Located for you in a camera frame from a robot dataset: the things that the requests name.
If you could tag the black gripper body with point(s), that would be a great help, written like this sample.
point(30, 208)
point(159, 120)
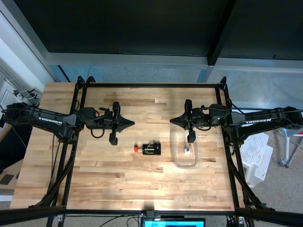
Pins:
point(106, 121)
point(198, 118)

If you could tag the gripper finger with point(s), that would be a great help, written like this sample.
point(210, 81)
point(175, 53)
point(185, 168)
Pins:
point(125, 125)
point(125, 121)
point(181, 124)
point(181, 119)

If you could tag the red RCA connector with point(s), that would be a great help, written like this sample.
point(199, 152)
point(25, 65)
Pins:
point(188, 147)

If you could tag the clear plastic tub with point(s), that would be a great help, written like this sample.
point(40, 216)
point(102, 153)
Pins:
point(180, 160)

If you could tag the black clamp with red knob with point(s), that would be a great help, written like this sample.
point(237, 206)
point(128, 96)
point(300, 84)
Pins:
point(156, 151)

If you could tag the white stepped foam block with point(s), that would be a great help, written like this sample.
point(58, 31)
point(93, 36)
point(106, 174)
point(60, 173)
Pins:
point(258, 156)

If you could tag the laptop screen with blue edge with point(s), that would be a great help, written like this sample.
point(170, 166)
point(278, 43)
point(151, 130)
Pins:
point(172, 223)

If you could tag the brown cardboard box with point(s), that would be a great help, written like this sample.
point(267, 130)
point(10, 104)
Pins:
point(14, 169)

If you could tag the black aluminium frame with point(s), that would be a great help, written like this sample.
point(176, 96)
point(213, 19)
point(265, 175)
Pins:
point(151, 84)

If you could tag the small black camera box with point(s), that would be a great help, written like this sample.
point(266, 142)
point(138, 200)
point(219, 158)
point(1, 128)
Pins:
point(149, 212)

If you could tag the grey metal chair frame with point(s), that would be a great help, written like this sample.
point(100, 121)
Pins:
point(286, 146)

